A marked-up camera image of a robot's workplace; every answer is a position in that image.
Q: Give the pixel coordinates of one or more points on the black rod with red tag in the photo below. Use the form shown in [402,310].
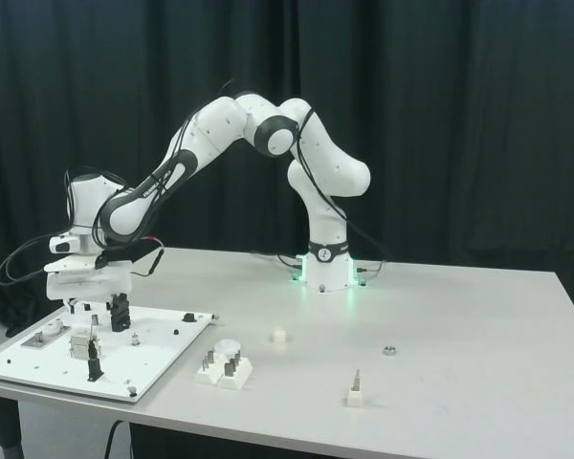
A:
[157,260]

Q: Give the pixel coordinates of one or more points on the white large gear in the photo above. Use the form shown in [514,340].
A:
[228,345]

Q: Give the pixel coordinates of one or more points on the small white peg holder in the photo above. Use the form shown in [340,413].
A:
[355,398]

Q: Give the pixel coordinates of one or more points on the white round peg holder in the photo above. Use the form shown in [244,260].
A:
[209,377]

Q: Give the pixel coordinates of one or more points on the dark table leg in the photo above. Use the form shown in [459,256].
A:
[2,430]

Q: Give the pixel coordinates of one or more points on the black D-SUB plug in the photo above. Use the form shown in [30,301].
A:
[119,318]

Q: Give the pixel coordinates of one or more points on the black curtain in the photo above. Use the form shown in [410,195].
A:
[459,95]

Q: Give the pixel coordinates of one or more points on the white small gear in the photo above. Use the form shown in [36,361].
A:
[279,335]

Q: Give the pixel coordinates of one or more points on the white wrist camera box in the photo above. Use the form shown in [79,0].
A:
[64,244]

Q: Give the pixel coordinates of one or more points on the white square peg holder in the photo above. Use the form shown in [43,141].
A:
[236,380]

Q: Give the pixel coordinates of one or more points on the flat white mounting plate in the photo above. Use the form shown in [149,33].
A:
[72,264]

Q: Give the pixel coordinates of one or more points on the beige waterproof plug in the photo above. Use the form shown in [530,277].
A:
[81,343]

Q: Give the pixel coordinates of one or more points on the metal hex nut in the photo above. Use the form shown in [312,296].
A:
[389,351]

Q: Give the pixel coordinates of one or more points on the metal BNC plug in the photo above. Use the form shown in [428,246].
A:
[135,340]

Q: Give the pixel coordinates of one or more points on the white task board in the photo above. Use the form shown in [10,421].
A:
[162,349]

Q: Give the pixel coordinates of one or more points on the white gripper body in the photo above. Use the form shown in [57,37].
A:
[91,283]

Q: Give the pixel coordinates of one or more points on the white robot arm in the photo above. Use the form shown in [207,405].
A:
[335,167]

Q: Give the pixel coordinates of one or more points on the white medium gear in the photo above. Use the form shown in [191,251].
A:
[52,330]

